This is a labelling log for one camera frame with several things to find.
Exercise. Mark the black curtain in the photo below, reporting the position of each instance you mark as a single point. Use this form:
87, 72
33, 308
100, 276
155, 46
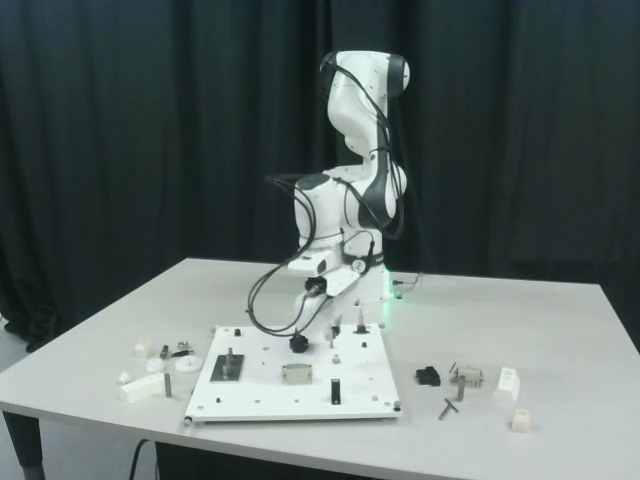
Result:
150, 125

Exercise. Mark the dark table leg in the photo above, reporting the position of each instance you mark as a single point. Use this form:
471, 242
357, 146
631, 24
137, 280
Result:
20, 445

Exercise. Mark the tiny white part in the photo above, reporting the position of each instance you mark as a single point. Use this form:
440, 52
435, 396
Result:
123, 378

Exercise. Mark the white task board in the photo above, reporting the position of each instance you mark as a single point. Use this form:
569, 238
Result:
280, 395

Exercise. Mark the dark metal bolt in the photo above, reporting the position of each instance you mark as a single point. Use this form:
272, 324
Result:
448, 408

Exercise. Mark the black D-SUB plug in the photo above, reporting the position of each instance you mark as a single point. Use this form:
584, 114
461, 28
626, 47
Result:
428, 376

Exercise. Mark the tall white holder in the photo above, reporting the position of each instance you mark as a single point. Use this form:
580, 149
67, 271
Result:
506, 384

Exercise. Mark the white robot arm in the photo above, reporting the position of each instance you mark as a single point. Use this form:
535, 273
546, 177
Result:
350, 115

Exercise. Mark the white small gear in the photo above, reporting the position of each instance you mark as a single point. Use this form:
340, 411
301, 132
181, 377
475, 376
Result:
155, 365

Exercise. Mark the white medium gear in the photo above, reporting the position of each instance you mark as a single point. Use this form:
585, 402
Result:
187, 366

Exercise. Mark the long white peg holder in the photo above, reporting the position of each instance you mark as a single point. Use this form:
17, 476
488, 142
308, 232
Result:
142, 389

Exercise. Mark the metal round peg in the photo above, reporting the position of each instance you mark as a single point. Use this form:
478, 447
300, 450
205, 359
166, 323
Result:
167, 384

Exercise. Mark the small white holder block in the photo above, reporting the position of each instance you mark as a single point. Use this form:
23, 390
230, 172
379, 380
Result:
143, 348

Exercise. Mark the metal square peg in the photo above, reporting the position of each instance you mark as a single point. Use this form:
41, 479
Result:
461, 392

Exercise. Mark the small white cube holder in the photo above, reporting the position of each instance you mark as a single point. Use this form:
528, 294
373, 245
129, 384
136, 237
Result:
520, 419

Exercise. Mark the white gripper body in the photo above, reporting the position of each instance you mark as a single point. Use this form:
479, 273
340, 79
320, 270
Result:
311, 306

